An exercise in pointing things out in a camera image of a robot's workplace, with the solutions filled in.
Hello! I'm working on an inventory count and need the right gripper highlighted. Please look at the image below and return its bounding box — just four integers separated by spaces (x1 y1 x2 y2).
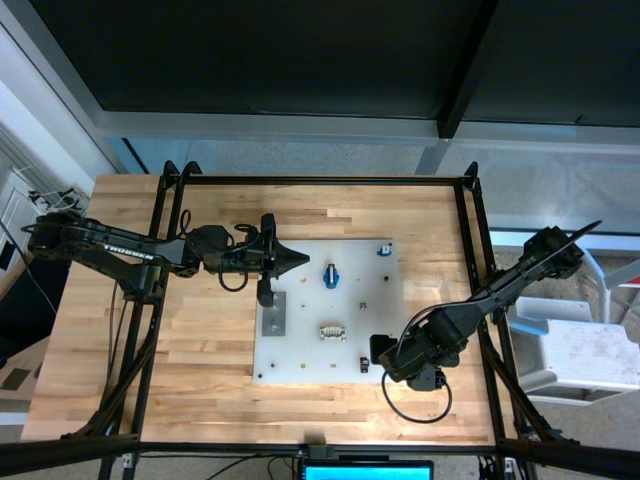
377 344 462 394

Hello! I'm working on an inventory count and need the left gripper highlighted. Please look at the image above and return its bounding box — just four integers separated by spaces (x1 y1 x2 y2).
248 213 312 282

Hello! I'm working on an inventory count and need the large blue socket block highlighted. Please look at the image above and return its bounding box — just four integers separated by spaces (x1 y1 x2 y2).
321 261 342 291

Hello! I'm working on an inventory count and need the grey metal plate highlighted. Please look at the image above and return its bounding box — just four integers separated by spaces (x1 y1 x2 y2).
259 290 288 338

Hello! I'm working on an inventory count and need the white task board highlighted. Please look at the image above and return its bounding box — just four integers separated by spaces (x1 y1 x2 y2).
252 238 402 386

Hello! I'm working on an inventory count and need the beige many-pin connector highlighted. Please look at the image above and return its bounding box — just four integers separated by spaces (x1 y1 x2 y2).
318 324 349 344

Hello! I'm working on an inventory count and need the blue screen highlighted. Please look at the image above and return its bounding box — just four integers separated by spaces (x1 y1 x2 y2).
298 459 435 480

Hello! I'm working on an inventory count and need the white plastic stool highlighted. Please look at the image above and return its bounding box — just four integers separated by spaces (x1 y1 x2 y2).
508 296 640 407

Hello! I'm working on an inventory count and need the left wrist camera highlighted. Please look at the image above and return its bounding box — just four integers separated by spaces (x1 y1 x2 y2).
255 277 276 308

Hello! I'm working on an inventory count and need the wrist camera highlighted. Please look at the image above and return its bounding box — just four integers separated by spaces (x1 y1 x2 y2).
255 277 276 308
368 333 400 359

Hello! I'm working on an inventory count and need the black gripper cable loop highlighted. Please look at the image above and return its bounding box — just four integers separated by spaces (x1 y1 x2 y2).
380 368 454 426

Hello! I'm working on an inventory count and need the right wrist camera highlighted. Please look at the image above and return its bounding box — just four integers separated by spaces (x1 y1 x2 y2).
368 333 400 359

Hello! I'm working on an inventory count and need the black frame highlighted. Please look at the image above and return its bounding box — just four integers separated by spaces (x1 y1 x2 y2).
0 159 640 480

